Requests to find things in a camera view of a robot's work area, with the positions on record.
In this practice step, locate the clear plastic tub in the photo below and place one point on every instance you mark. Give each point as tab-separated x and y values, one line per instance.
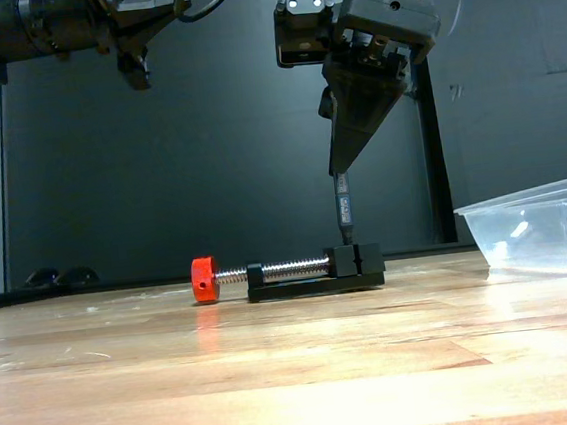
539	208

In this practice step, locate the black clamp with orange knob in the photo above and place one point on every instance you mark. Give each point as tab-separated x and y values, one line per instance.
354	266

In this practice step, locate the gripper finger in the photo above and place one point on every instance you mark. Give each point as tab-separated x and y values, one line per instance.
144	15
325	104
359	110

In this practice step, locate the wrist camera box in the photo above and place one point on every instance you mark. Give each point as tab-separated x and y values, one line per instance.
303	25

